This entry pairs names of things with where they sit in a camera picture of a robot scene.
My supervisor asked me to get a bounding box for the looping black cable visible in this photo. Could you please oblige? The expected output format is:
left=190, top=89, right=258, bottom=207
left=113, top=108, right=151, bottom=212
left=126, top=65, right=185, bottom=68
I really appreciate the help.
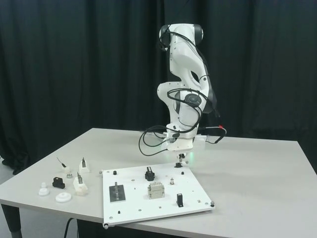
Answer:
left=138, top=125, right=174, bottom=157

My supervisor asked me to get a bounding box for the white Ethernet plug holder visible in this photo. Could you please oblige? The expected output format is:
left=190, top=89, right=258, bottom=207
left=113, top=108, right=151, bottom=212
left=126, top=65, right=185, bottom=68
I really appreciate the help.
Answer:
left=75, top=185, right=89, bottom=197

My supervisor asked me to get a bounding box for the black cable under table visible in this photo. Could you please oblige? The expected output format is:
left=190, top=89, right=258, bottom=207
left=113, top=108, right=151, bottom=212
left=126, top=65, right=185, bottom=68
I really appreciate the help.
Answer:
left=64, top=210, right=75, bottom=238

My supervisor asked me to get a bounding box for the white two-peg holder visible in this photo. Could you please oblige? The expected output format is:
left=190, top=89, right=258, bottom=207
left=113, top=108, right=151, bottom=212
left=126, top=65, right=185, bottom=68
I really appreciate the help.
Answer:
left=72, top=176, right=86, bottom=188

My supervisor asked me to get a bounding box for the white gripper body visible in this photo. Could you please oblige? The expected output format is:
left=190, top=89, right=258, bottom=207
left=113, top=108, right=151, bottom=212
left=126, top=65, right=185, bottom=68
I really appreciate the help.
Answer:
left=160, top=135, right=206, bottom=152

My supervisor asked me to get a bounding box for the white single-peg holder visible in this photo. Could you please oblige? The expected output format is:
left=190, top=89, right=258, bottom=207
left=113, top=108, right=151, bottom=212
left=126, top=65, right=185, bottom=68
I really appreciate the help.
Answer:
left=78, top=160, right=91, bottom=173

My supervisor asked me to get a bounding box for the white large gear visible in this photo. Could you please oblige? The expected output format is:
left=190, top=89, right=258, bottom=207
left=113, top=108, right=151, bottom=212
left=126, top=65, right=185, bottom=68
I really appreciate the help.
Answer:
left=55, top=192, right=73, bottom=204

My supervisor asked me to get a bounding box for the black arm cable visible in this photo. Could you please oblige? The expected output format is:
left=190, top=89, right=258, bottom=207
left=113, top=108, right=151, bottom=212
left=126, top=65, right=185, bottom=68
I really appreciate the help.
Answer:
left=158, top=24, right=221, bottom=124

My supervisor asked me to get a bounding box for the white task board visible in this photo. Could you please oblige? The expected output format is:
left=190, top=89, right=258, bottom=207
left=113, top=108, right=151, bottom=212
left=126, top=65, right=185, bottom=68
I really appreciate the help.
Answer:
left=99, top=163, right=216, bottom=222

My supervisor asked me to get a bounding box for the dark table leg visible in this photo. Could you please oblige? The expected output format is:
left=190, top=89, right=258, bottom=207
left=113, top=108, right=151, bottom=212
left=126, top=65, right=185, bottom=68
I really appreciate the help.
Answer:
left=1, top=204, right=21, bottom=238

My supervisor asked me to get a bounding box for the black curtain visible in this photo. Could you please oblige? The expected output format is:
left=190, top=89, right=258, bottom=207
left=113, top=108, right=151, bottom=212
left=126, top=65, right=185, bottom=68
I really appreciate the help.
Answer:
left=0, top=0, right=317, bottom=176

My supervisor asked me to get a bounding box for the black D-SUB plug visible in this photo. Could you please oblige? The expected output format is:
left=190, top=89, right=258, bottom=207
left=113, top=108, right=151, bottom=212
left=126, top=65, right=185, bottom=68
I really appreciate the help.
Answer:
left=52, top=176, right=66, bottom=189

